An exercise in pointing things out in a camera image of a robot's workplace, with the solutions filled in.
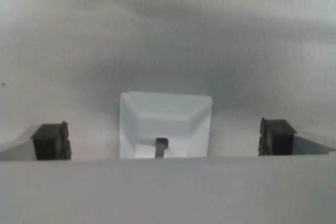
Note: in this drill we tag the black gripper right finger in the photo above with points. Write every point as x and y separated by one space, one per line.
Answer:
275 140

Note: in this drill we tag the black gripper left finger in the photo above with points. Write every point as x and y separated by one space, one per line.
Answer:
50 142

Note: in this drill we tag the white peg holder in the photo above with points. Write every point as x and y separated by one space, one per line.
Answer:
168 119

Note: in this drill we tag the thin metal square peg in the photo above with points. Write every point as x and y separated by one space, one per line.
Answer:
161 146

